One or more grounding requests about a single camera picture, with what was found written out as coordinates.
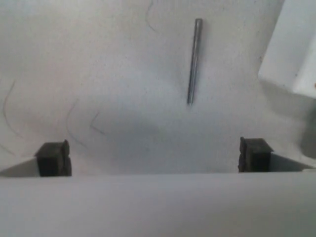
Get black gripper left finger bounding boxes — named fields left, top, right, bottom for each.
left=0, top=139, right=73, bottom=178

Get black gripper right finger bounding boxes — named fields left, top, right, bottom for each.
left=238, top=137, right=316, bottom=173

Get long white peg holder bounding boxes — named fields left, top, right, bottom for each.
left=257, top=0, right=316, bottom=99

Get thin metal round peg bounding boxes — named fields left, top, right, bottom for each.
left=187, top=18, right=203, bottom=107

